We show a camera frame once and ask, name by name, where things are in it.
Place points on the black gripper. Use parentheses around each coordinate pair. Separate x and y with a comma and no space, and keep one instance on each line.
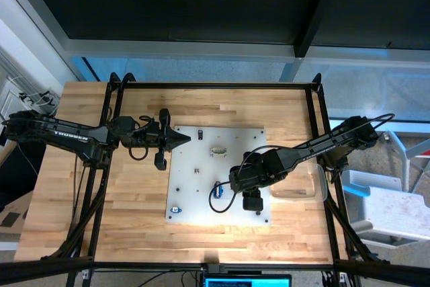
(252,203)
(165,139)

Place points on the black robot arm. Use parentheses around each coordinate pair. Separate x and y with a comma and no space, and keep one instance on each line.
(67,134)
(302,152)

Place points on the white taskboard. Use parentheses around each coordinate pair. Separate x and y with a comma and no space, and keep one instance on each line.
(188,199)

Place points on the blue round holder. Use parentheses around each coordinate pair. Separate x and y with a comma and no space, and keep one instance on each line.
(219,196)

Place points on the white connector housing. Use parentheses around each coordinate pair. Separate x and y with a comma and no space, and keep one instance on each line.
(219,151)

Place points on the blue block base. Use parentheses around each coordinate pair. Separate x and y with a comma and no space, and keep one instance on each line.
(179,210)

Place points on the clear plastic tub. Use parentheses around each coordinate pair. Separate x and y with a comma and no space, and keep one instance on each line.
(322,183)

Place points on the screen with blue edge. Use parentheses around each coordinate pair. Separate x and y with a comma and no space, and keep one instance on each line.
(245,282)

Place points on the white step stool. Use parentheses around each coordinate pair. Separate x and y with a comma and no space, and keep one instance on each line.
(386,206)

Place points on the white tubular stand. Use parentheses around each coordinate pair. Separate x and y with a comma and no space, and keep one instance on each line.
(416,152)

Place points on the cardboard box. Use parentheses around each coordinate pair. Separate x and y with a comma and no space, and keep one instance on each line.
(13,213)

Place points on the black table frame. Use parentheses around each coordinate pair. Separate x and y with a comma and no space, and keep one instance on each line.
(215,86)

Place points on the small black table camera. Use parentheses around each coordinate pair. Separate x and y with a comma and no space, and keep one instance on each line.
(212,267)

